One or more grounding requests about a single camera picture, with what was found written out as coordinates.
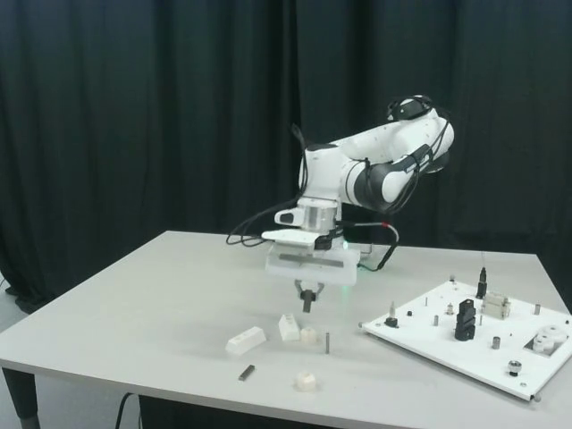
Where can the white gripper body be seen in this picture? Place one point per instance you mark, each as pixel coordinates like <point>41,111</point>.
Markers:
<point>313,273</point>

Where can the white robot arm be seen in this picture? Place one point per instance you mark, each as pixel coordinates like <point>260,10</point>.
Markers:
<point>384,147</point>

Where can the metal square peg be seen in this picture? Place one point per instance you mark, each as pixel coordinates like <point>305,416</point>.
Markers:
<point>327,343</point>
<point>246,372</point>

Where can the white holder with holes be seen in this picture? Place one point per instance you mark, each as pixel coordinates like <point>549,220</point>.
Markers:
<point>288,328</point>

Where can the small white cube holder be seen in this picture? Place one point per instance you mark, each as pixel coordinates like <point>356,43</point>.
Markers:
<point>306,381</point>
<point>309,336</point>

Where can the long white holder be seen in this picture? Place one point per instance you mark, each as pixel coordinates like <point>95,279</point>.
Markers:
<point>245,342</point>

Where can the black metal waterproof plug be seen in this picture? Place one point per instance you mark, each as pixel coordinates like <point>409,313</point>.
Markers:
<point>392,319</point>

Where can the white task board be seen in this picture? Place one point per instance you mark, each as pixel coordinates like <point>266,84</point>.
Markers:
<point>424,335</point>

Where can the black D-SUB plug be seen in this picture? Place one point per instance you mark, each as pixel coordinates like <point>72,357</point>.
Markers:
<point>465,322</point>

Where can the metal BNC plug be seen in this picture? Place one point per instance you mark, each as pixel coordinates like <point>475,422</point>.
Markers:
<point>515,368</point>

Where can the white medium gear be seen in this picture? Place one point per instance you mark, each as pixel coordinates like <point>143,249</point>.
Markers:
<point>540,345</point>

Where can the white large gear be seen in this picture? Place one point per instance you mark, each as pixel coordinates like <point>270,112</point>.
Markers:
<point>552,335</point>

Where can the black curtain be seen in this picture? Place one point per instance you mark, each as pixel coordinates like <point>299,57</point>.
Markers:
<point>134,89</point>

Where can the dark table leg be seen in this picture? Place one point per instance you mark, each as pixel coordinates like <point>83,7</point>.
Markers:
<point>20,397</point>

